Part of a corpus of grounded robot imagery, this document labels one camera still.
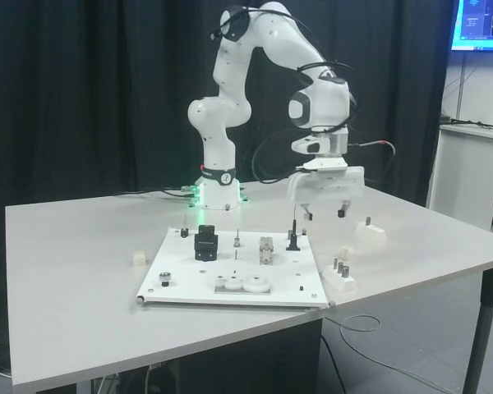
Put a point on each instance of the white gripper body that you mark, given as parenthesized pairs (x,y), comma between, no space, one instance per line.
(333,186)

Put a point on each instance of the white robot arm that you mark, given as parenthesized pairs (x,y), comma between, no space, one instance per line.
(230,82)

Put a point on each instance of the white square peg holder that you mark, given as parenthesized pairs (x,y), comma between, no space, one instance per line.
(371,236)

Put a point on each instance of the metal round peg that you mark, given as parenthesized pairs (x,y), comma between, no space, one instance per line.
(341,267)
(335,263)
(346,272)

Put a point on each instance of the white three-hole peg holder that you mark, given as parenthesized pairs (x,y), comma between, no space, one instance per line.
(337,283)

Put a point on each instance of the flat white mounting plate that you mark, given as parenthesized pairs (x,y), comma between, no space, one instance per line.
(324,164)

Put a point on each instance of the small white hollow holder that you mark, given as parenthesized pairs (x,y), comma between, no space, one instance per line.
(345,252)

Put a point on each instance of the grey rectangular connector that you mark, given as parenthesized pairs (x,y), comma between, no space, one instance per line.
(265,250)

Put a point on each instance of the white task board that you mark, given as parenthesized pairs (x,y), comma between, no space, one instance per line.
(271,271)

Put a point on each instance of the metal bolt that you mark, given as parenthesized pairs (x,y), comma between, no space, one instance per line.
(236,242)

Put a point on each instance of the white large gear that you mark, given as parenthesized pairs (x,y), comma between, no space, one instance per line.
(255,284)

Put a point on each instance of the white medium gear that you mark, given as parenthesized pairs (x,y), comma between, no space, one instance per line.
(233,284)

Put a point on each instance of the black D-SUB plug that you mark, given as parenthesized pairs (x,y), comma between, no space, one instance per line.
(206,246)

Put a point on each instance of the white small gear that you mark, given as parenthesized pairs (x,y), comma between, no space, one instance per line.
(220,282)

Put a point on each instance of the small black plug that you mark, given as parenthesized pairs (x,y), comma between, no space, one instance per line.
(183,232)

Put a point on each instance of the white cabinet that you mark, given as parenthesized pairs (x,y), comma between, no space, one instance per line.
(472,176)

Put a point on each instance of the metal BNC plug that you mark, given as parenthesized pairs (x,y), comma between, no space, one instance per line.
(164,279)

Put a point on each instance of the dark box under table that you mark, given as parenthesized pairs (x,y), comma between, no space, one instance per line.
(213,353)

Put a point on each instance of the small white cube holder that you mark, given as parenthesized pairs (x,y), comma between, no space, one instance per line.
(139,260)

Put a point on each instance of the dark table leg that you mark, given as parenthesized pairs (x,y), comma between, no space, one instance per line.
(485,320)

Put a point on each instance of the blue screen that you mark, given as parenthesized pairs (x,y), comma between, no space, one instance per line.
(482,24)

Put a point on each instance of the black curtain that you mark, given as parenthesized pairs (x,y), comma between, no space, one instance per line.
(86,102)

